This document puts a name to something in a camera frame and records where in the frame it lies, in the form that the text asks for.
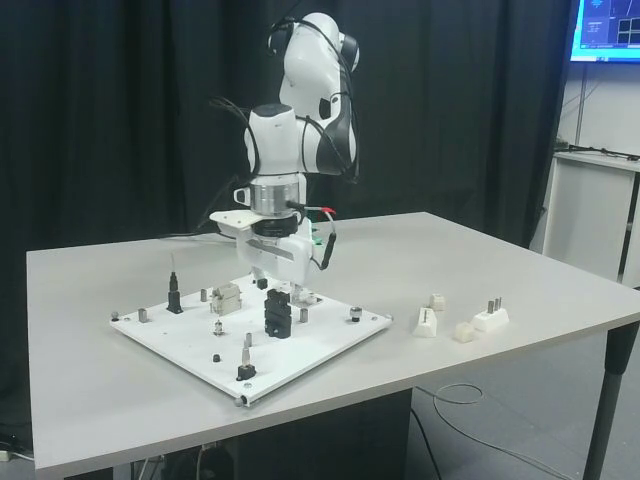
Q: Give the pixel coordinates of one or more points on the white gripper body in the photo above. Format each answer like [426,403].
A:
[272,265]

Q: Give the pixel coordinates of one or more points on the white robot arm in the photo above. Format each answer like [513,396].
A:
[300,65]

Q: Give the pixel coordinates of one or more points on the white peg holder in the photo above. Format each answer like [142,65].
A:
[492,321]

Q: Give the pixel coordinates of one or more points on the black D-SUB plug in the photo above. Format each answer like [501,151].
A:
[276,315]

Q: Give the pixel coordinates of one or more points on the flat white mounting plate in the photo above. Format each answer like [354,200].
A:
[232,219]

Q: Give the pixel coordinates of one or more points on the metal BNC plug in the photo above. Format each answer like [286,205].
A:
[218,327]

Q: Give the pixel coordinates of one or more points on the knurled metal bolt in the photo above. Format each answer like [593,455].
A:
[355,314]

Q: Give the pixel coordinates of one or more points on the black plug with thin tip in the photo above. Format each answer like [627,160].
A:
[173,297]

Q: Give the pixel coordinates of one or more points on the metal plug on black base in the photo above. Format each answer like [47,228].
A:
[246,370]

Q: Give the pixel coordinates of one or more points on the white task board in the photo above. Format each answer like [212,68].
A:
[200,350]

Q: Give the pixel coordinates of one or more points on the white holder with holes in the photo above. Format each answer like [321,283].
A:
[427,326]

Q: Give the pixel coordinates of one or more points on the small white cube holder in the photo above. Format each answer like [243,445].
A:
[436,301]
[463,332]

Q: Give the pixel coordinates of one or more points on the black curtain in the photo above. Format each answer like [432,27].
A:
[100,125]

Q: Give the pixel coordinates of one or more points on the white cabinet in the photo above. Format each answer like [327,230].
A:
[590,215]

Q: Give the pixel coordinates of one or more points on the dark grey table leg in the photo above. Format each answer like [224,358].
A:
[612,380]

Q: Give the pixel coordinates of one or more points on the blue screen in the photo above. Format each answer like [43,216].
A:
[610,25]

